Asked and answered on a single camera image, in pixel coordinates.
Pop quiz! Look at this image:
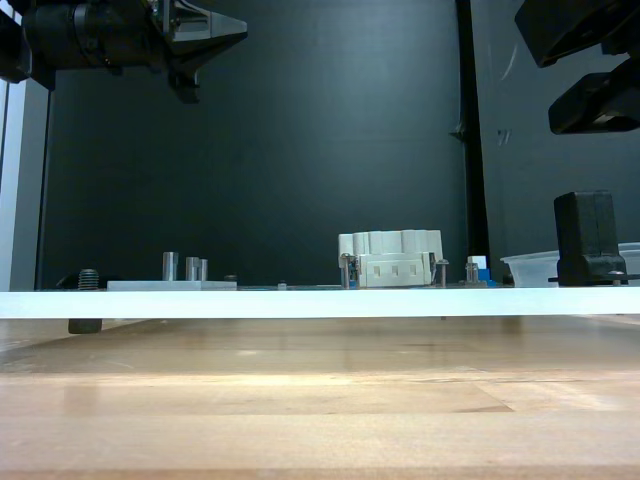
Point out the black connector socket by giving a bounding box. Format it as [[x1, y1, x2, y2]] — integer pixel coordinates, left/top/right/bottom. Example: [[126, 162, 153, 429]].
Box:
[[548, 189, 630, 288]]

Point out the grey metal base plate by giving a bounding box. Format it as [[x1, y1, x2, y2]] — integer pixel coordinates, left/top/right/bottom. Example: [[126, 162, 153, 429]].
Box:
[[107, 279, 237, 291]]

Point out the blue mount with white plug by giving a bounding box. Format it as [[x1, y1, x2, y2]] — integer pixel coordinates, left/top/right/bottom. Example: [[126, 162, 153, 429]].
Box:
[[467, 254, 495, 288]]

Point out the white task board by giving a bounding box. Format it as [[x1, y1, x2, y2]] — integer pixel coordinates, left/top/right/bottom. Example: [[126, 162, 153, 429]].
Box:
[[0, 287, 640, 320]]

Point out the black board foot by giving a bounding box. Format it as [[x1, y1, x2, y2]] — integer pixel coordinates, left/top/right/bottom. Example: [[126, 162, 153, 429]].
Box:
[[68, 317, 104, 335]]

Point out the clear plastic tub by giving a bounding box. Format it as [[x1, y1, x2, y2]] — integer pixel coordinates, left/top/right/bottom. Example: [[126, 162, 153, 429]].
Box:
[[499, 242, 640, 289]]

